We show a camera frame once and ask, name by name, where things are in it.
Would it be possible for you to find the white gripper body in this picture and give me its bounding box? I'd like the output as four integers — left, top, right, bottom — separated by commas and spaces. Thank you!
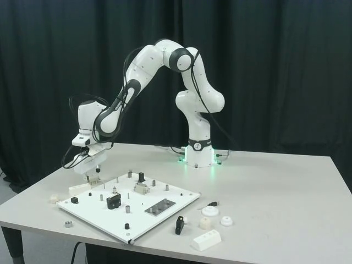
73, 152, 108, 175

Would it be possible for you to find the white long peg holder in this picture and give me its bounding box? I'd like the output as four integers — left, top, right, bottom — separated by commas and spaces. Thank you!
191, 230, 222, 251
68, 183, 91, 195

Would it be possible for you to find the white task board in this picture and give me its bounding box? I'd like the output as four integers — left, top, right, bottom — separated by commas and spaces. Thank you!
56, 170, 201, 245

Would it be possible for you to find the black waterproof plug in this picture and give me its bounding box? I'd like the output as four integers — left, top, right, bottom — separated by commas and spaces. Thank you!
106, 194, 122, 211

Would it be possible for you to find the black box under table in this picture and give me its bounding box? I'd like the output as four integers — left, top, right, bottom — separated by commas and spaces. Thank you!
85, 241, 171, 264

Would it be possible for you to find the dark table leg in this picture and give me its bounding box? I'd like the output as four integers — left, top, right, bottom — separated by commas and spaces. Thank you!
1, 227, 24, 264

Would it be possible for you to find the black D-SUB plug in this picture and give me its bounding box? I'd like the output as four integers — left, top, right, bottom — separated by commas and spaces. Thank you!
174, 216, 185, 235

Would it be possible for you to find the black curtain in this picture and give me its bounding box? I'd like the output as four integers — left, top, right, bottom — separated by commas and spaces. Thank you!
0, 0, 352, 193

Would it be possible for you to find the white large gear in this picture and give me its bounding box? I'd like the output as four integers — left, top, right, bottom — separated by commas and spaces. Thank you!
201, 206, 220, 218

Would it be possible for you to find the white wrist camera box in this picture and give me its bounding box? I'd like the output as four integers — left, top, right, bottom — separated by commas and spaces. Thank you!
71, 134, 91, 147

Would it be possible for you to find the black plug with short cable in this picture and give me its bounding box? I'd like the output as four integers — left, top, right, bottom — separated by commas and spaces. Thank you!
196, 201, 220, 211

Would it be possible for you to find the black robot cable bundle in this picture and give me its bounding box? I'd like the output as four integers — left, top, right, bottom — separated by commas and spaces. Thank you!
62, 45, 237, 169

